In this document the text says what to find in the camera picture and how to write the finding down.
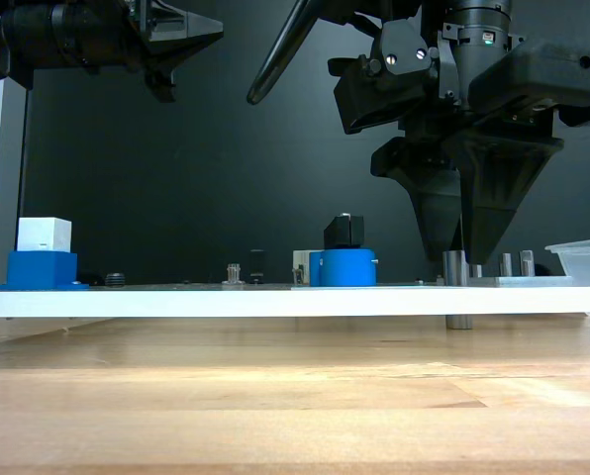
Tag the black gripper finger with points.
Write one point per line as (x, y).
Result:
(433, 198)
(498, 188)
(161, 74)
(191, 29)

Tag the large steel cylinder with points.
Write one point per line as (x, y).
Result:
(456, 272)

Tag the thin steel cylinder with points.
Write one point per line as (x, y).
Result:
(506, 264)

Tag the medium steel cylinder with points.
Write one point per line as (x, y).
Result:
(477, 271)

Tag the square steel peg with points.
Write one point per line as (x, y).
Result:
(526, 263)

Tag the blue round holder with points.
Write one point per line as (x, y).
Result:
(347, 269)

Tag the clear plastic tub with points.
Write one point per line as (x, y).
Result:
(589, 262)

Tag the small black block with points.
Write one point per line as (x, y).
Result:
(257, 264)

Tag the white cube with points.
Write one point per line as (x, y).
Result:
(42, 235)

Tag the black knurled knob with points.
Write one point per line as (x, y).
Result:
(116, 280)

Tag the small metal gear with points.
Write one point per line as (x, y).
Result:
(233, 274)

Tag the blue square holder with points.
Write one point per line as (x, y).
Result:
(37, 269)

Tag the white board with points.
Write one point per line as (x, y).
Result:
(226, 302)

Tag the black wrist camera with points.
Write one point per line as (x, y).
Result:
(374, 99)

